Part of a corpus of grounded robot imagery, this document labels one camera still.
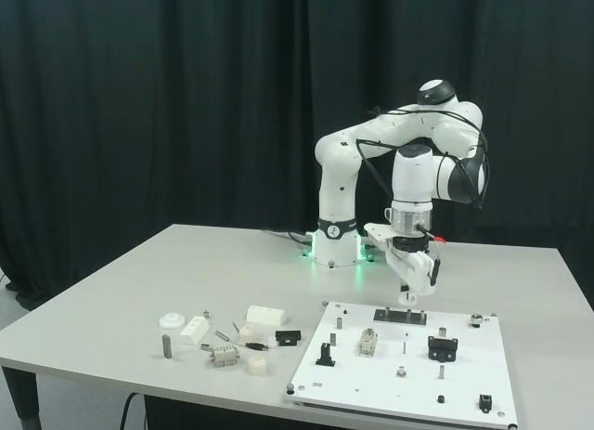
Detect white task board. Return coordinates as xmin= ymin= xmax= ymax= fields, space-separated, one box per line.
xmin=283 ymin=301 xmax=520 ymax=429

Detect grey waterproof plug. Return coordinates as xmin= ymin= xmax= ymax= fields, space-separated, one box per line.
xmin=200 ymin=345 xmax=240 ymax=369

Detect thin black rod red tag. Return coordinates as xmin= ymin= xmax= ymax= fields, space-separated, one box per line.
xmin=429 ymin=234 xmax=447 ymax=288

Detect dark table leg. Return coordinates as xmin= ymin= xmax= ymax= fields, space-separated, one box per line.
xmin=3 ymin=365 xmax=39 ymax=430

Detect white peg holder block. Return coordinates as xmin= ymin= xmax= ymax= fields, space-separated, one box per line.
xmin=179 ymin=316 xmax=212 ymax=345
xmin=245 ymin=305 xmax=290 ymax=330

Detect white large gear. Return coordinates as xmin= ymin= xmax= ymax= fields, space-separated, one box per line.
xmin=159 ymin=312 xmax=187 ymax=332

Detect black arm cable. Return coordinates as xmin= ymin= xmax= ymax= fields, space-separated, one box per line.
xmin=354 ymin=104 xmax=492 ymax=211

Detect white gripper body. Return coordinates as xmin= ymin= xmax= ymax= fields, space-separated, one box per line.
xmin=384 ymin=249 xmax=438 ymax=296

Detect black curtain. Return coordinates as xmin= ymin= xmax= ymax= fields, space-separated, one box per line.
xmin=0 ymin=0 xmax=594 ymax=306

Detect black cables behind robot base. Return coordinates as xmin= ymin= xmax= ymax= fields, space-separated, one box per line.
xmin=258 ymin=227 xmax=321 ymax=246

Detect black D-SUB plug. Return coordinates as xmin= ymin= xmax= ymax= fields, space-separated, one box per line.
xmin=274 ymin=329 xmax=303 ymax=348

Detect black cable under table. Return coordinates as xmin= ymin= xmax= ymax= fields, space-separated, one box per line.
xmin=121 ymin=391 xmax=146 ymax=430

